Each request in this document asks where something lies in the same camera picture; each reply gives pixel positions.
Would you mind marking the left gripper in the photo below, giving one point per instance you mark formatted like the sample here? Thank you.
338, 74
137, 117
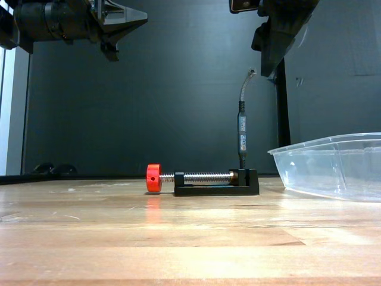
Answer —
102, 35

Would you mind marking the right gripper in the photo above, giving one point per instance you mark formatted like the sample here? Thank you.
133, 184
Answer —
285, 13

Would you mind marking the clear plastic container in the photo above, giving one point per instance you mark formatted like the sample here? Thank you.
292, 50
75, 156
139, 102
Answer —
321, 167

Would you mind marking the black clamp with red knob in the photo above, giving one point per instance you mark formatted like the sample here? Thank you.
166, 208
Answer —
214, 184

